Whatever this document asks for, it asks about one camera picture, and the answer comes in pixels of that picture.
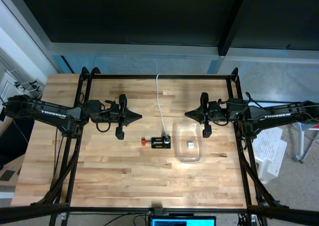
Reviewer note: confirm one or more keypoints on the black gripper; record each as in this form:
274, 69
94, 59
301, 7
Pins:
205, 98
121, 100

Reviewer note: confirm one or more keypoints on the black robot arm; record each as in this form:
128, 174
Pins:
49, 111
274, 115

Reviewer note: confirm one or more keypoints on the clear plastic container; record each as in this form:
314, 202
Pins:
190, 136

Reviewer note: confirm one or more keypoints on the small white block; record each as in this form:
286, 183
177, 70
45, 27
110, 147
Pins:
190, 145

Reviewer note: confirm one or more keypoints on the black clamp with orange knob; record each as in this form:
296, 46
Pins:
157, 142

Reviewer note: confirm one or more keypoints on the white step stool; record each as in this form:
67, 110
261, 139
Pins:
269, 148

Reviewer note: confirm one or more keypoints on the grey metal chair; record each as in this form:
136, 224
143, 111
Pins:
300, 136

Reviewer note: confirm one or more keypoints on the laptop with blue screen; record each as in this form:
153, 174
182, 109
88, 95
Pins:
182, 222

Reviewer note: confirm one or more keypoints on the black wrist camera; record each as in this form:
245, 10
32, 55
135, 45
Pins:
94, 107
235, 106

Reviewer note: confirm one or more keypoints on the black aluminium frame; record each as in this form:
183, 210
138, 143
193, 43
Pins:
112, 208

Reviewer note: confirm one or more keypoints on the small black table camera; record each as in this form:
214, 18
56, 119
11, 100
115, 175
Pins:
157, 209

